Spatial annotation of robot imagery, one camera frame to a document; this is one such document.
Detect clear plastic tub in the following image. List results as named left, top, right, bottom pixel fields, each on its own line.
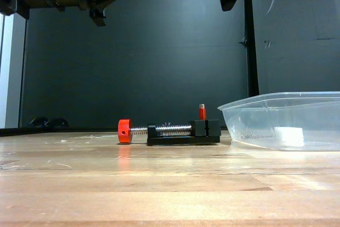
left=217, top=91, right=340, bottom=152

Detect black curved bracket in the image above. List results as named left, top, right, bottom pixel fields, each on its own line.
left=29, top=116, right=49, bottom=128
left=45, top=117, right=70, bottom=128

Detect black vise with orange knob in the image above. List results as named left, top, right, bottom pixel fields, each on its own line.
left=117, top=119, right=222, bottom=147

